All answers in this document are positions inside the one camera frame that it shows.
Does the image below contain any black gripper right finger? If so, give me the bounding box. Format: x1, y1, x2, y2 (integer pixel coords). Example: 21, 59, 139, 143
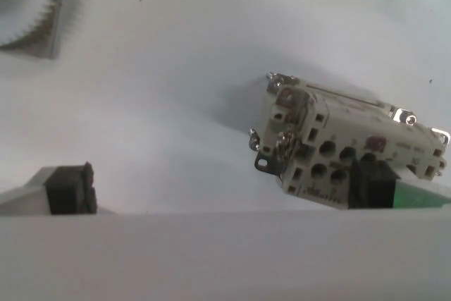
347, 157, 451, 211

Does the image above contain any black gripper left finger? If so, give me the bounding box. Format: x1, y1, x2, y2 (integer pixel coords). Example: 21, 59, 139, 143
0, 161, 99, 216

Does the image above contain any grey waterproof plug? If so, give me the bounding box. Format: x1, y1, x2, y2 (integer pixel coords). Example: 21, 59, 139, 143
253, 84, 451, 207

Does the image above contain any white task board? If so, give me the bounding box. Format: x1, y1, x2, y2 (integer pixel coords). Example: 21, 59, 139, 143
0, 0, 451, 216

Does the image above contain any white large gear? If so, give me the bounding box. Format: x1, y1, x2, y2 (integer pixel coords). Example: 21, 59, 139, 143
0, 0, 68, 50

